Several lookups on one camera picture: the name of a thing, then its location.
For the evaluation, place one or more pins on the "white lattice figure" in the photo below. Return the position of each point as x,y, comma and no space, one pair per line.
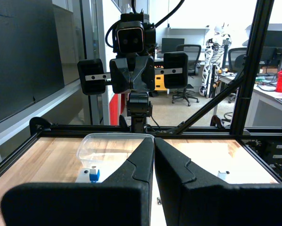
210,68

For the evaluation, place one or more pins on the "black office chair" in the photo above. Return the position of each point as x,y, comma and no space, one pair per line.
236,58
192,50

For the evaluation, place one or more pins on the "black controller box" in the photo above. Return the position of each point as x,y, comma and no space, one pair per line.
268,150

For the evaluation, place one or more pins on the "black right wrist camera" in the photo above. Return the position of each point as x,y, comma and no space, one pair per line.
130,35

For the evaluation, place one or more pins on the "black computer monitor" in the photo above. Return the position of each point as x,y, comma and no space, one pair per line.
172,44
277,47

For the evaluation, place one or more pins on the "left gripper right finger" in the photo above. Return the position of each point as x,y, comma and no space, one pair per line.
225,207

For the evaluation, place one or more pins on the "small metal bracket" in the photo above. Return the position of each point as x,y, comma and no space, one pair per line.
158,201

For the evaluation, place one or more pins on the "red panel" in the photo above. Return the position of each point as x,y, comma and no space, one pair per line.
115,110

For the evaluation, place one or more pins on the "blue connector with white top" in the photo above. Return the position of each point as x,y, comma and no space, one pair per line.
93,177

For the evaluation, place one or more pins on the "clear plastic tub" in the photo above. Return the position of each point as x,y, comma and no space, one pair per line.
103,150

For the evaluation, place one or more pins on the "grey office desk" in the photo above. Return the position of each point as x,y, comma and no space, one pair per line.
268,94

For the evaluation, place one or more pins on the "black table frame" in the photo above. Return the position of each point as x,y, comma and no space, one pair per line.
253,70

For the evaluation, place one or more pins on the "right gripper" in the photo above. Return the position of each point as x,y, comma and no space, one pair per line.
93,87

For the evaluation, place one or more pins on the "yellow cabinet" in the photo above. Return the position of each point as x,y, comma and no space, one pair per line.
159,83

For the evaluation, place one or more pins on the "grey aluminium wall rail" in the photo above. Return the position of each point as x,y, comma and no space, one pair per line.
37,109

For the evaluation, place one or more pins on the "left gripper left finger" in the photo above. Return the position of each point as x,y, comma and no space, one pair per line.
84,204

